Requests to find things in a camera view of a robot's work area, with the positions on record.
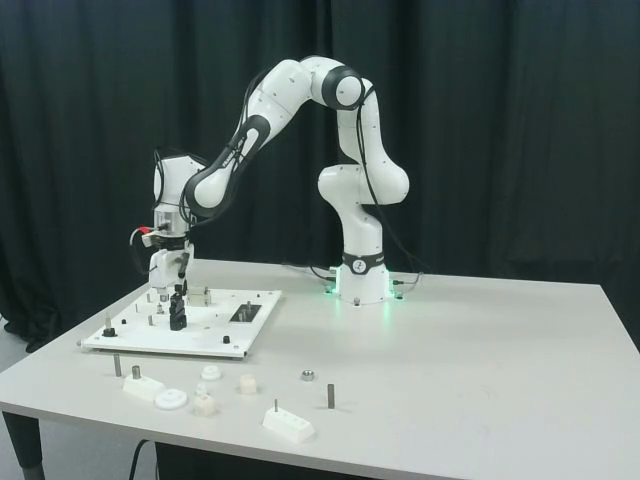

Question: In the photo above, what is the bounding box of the black cable on table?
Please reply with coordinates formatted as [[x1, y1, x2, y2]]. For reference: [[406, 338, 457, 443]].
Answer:
[[282, 262, 341, 284]]

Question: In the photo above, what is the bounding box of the black cabinet under table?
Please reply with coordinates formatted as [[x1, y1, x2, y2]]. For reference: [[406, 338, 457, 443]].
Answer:
[[154, 439, 501, 480]]

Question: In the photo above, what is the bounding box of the dark table leg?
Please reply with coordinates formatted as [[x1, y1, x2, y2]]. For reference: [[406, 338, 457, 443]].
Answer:
[[2, 410, 39, 480]]

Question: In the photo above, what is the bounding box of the black cable along forearm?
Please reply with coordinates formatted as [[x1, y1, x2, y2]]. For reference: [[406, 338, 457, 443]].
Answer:
[[179, 67, 274, 226]]

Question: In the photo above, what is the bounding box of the white holder with small holes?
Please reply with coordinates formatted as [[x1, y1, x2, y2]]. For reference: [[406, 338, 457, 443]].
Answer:
[[262, 407, 317, 431]]

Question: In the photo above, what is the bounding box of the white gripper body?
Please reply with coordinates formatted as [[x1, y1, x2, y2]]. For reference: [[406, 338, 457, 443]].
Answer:
[[146, 244, 195, 290]]

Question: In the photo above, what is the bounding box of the white task board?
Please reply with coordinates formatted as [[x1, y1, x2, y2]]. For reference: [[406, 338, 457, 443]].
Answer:
[[78, 285, 284, 361]]

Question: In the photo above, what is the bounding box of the black curtain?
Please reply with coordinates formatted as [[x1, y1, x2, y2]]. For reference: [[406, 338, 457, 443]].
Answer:
[[0, 0, 640, 326]]

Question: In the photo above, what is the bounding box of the black D-SUB plug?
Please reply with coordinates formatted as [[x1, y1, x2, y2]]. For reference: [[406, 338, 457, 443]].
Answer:
[[168, 293, 187, 332]]

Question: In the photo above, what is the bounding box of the white large gear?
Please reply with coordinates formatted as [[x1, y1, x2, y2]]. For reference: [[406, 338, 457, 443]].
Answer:
[[154, 388, 188, 411]]

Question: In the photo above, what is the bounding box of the white holder with wide holes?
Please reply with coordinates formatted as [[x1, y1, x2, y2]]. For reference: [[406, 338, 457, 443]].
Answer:
[[121, 372, 168, 400]]

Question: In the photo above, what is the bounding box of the black cable along upper arm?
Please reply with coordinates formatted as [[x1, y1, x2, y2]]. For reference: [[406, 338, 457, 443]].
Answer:
[[344, 79, 426, 294]]

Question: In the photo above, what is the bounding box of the black cable under table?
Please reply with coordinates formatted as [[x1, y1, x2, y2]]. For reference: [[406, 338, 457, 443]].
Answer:
[[130, 438, 156, 480]]

